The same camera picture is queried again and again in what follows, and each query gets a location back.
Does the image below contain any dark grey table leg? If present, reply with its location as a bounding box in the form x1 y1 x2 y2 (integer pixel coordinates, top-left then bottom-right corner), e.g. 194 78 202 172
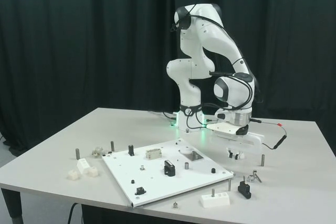
0 188 23 224

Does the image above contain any black cable at arm foot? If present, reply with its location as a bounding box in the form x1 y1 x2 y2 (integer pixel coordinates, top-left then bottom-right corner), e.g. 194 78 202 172
160 110 182 120

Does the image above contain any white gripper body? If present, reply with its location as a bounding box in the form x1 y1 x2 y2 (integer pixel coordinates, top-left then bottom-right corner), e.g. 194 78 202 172
215 131 264 154

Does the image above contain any long white peg holder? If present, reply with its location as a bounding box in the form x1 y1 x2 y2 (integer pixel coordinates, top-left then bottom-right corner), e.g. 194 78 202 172
76 158 90 175

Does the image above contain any black curtain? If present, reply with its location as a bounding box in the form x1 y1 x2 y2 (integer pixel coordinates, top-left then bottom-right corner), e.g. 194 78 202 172
0 0 336 147

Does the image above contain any black cable under table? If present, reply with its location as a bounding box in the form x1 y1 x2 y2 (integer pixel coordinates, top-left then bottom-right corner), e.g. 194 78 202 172
68 202 82 224

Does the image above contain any black D-SUB plug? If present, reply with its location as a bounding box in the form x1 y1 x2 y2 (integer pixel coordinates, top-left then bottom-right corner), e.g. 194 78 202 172
237 177 251 200

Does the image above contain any black USB plug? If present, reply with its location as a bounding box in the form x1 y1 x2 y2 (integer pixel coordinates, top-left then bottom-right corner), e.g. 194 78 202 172
163 160 176 177

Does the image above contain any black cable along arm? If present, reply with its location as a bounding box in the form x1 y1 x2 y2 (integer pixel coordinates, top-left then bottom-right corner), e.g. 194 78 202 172
170 3 264 104

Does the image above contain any white holder with holes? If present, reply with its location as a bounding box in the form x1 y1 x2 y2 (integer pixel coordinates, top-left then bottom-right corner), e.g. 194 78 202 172
200 193 232 207

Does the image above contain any white task board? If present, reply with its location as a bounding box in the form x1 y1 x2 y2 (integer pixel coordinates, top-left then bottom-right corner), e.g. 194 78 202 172
101 137 235 202

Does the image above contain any thin black rod on wire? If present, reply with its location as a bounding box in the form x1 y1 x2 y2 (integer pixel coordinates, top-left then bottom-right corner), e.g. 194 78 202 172
248 118 288 150

